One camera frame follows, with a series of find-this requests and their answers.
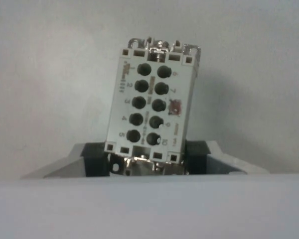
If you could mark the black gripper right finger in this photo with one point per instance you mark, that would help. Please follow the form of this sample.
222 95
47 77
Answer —
201 159

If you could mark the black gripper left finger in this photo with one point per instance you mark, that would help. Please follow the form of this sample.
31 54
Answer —
89 161

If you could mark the white waterproof plug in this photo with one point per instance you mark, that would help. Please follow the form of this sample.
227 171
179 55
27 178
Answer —
149 104

